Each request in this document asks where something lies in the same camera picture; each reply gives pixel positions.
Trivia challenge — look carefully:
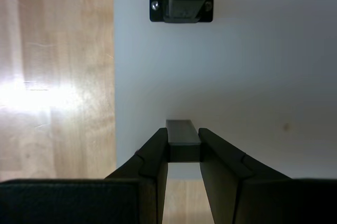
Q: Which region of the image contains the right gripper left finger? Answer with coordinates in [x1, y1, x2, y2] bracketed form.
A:
[104, 127, 170, 224]

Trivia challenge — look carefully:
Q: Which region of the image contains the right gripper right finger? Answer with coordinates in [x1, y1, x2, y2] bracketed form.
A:
[199, 127, 293, 224]

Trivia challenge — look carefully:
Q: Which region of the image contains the dark grey square bar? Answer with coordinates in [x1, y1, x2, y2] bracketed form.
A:
[165, 119, 202, 163]

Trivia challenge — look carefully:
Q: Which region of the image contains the white task board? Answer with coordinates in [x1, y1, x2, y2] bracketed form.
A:
[113, 0, 337, 181]

